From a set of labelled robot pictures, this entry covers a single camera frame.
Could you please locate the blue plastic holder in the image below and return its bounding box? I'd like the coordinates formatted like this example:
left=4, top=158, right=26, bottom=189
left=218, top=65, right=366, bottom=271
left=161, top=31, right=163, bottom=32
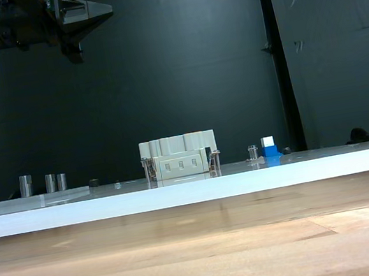
left=260, top=143, right=286, bottom=167

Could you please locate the notched silver metal post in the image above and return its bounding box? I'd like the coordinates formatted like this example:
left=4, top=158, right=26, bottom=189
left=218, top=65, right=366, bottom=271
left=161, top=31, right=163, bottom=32
left=17, top=173, right=36, bottom=199

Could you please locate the beige connector housing base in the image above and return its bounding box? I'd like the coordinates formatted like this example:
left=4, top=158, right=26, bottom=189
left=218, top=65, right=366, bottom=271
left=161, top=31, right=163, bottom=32
left=136, top=127, right=225, bottom=191

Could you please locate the black wall beam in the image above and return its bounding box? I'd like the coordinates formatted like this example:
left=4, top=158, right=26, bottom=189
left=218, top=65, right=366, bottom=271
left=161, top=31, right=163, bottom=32
left=254, top=0, right=312, bottom=157

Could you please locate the grey metal plate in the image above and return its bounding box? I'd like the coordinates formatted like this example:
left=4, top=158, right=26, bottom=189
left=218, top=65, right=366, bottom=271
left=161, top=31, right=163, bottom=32
left=0, top=184, right=93, bottom=216

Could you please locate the small silver metal post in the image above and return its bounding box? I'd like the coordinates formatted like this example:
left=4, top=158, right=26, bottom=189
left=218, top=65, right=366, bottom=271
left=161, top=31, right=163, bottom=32
left=55, top=171, right=69, bottom=193
left=43, top=173, right=57, bottom=195

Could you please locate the silver metal standoff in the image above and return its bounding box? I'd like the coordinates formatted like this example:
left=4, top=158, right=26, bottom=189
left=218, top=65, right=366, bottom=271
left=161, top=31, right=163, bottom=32
left=243, top=143, right=264, bottom=165

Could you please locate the white plastic board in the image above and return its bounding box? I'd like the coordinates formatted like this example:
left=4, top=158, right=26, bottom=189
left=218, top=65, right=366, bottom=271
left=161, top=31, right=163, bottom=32
left=0, top=139, right=369, bottom=238

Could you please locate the white plug block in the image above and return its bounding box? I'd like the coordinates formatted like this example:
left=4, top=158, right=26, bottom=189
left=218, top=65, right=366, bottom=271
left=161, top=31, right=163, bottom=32
left=259, top=134, right=277, bottom=149

